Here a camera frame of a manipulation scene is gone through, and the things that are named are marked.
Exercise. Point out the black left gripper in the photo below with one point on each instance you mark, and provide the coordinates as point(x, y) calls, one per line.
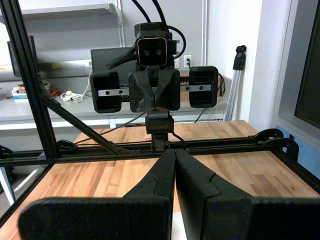
point(105, 100)

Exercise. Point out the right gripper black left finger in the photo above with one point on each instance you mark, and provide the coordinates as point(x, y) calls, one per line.
point(100, 220)

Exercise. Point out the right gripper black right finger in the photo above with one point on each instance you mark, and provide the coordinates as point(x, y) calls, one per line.
point(250, 220)

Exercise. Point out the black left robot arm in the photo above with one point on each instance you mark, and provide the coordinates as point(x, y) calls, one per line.
point(160, 125)

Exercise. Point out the dark flat monitor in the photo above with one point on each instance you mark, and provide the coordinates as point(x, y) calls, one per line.
point(100, 60)

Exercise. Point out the white task board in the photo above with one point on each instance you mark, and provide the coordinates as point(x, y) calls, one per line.
point(178, 230)

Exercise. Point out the small red tool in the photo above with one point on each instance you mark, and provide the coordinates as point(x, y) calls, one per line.
point(53, 93)

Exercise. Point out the stack of books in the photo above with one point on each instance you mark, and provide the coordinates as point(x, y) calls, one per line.
point(20, 95)

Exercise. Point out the grey desk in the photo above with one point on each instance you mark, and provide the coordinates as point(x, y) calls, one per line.
point(15, 110)

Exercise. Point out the black monitor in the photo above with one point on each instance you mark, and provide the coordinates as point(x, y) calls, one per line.
point(11, 62)

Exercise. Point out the white wall outlet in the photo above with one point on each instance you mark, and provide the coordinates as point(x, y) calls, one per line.
point(177, 63)
point(187, 60)

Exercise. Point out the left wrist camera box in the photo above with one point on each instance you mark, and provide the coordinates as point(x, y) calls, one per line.
point(152, 52)

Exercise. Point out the aluminium stand with black bracket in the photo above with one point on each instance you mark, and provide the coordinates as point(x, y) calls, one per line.
point(240, 60)

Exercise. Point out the grey wall shelf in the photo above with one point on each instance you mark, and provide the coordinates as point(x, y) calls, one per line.
point(75, 11)

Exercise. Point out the black aluminium frame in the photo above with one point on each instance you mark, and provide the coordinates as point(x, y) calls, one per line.
point(31, 82)

